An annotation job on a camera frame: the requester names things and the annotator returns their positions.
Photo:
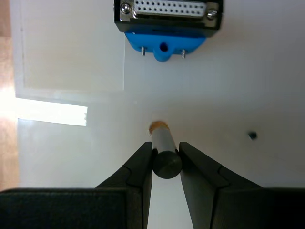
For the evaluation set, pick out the small silver set screw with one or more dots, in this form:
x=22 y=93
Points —
x=183 y=54
x=143 y=51

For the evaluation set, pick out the black D-sub connector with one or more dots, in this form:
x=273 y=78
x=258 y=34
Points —
x=166 y=26

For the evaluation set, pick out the white plastic board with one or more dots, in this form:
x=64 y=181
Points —
x=214 y=95

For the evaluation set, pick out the blue rounded connector mount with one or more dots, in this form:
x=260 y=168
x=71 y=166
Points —
x=164 y=47

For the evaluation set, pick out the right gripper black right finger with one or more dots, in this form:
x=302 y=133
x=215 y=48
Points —
x=214 y=198

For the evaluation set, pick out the thick steel cylinder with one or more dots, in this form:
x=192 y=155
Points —
x=166 y=164

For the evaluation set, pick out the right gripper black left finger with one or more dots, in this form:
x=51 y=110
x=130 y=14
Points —
x=119 y=195

